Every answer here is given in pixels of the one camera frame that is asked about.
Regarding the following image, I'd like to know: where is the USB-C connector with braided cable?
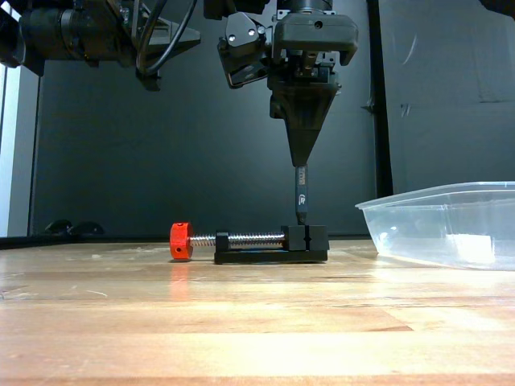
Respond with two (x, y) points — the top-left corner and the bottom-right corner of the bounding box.
(294, 163), (311, 187)

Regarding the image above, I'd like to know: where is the black bench vise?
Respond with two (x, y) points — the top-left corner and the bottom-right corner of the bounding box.
(212, 223), (330, 265)

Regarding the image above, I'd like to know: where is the silver threaded vise screw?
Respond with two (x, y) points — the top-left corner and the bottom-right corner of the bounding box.
(187, 229), (289, 248)

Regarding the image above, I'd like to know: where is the clear plastic tub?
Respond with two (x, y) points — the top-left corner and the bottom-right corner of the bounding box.
(354, 180), (515, 273)

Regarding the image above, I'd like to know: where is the black rounded clamp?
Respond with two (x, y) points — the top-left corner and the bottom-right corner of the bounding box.
(43, 219), (74, 235)
(68, 220), (105, 235)

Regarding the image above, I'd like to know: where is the red vise knob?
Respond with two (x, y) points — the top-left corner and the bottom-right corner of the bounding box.
(168, 222), (195, 262)

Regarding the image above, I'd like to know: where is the white block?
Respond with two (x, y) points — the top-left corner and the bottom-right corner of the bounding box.
(444, 235), (496, 265)

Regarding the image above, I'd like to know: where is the black looped cable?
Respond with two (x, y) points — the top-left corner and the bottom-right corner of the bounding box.
(134, 0), (199, 78)

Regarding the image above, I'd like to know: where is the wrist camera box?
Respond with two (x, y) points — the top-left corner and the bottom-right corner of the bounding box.
(218, 10), (269, 90)

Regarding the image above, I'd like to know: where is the black USB-C socket with cable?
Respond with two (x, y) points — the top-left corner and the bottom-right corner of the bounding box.
(295, 184), (311, 225)

